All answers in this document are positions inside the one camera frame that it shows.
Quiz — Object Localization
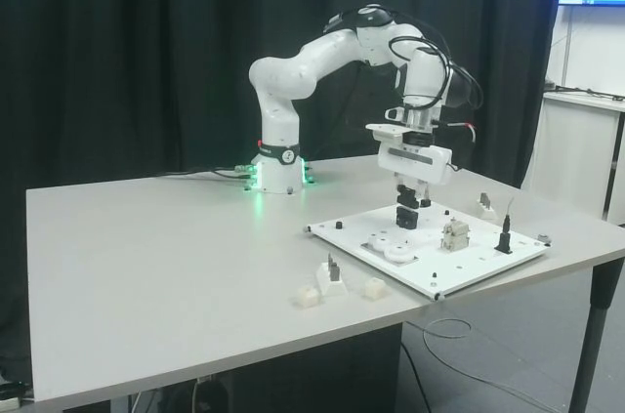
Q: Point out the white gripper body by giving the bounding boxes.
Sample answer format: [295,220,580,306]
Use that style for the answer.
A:
[377,142,453,186]

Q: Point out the black D-SUB plug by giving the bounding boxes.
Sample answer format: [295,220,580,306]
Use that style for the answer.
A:
[396,189,422,211]

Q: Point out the flat white mounting plate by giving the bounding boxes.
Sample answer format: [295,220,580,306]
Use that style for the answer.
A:
[364,122,413,144]

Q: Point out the white medium gear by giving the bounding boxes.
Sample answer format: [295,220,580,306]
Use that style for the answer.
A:
[365,236,394,255]

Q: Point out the white task board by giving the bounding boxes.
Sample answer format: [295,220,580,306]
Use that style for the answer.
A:
[302,198,554,304]

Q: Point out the white peg holder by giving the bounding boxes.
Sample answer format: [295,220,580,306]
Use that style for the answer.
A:
[315,261,350,298]
[472,200,498,220]

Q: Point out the white large gear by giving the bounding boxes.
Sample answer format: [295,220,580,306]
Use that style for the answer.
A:
[383,245,413,266]

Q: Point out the small white cube holder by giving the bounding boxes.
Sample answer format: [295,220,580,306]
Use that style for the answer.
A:
[294,283,321,309]
[363,276,389,302]

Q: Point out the white cabinet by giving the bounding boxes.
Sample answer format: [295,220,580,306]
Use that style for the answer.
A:
[529,90,625,227]

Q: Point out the black controller cabinet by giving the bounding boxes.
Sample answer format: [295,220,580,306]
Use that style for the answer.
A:
[214,322,405,413]

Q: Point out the grey table leg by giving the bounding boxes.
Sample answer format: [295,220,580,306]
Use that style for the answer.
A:
[569,256,618,413]

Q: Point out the black curtain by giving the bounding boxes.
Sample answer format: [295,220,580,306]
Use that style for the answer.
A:
[0,0,570,385]

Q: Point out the black plug with short cable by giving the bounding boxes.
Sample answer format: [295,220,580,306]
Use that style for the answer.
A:
[495,196,517,250]

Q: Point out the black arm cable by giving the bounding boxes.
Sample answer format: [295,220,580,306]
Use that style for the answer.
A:
[324,5,485,175]

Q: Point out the grey floor cable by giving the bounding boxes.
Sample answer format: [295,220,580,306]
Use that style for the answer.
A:
[422,317,575,413]

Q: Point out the black base cables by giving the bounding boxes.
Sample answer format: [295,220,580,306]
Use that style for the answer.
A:
[163,164,260,186]

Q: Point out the black floor cable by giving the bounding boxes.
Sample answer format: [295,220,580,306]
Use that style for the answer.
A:
[399,342,427,413]

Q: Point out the black cable on cabinet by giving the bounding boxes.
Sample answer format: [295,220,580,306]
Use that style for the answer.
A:
[544,83,625,103]

